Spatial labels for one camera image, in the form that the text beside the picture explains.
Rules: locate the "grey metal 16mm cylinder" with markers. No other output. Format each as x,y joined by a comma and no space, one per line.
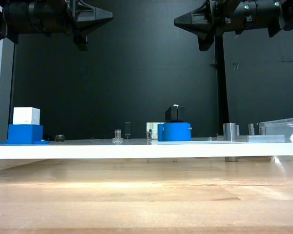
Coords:
229,131

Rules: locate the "blue square mount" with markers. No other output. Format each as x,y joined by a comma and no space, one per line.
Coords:
24,134

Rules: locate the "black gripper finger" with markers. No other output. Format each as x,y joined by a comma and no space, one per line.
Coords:
197,17
88,26
90,13
200,29

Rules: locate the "black D-sub connector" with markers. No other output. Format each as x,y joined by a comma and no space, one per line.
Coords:
174,113

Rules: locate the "black vertical post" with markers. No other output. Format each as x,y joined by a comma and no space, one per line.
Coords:
221,85

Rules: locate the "grey window frame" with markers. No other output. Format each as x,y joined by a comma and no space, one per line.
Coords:
3,97

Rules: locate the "aluminium peg block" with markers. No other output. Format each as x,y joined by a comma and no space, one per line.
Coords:
266,138

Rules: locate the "white taskboard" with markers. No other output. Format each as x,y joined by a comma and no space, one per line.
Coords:
88,151

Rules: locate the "blue round connector mount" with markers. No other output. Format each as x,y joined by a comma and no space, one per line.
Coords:
173,131

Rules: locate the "clear plastic tub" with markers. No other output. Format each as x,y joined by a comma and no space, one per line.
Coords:
278,129

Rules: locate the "white cube plug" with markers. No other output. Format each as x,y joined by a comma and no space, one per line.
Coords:
27,115

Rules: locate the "small grey metal peg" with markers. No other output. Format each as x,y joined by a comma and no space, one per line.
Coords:
251,129
237,129

